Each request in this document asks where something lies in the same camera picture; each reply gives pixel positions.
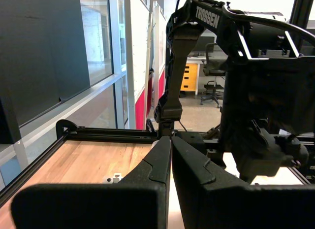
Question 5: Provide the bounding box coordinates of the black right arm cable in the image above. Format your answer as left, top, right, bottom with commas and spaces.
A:
221, 4, 315, 40

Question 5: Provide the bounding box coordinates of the black office chair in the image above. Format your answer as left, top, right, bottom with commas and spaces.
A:
200, 43, 228, 108

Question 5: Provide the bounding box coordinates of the black aluminium frame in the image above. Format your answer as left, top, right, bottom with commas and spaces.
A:
0, 0, 315, 207

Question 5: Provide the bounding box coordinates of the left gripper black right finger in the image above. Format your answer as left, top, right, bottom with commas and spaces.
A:
172, 136, 315, 229

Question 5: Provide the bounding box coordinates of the small blue white clamp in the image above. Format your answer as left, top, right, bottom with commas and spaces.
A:
103, 173, 123, 185

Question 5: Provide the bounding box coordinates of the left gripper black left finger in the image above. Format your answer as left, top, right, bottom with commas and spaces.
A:
11, 136, 172, 229

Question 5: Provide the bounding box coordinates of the yellow drawer cabinet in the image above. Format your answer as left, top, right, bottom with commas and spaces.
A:
180, 63, 199, 91

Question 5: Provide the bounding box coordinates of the red white partition panel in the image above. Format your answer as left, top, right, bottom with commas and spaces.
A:
127, 0, 167, 130

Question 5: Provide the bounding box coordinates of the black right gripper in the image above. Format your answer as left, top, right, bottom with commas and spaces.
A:
220, 118, 310, 183

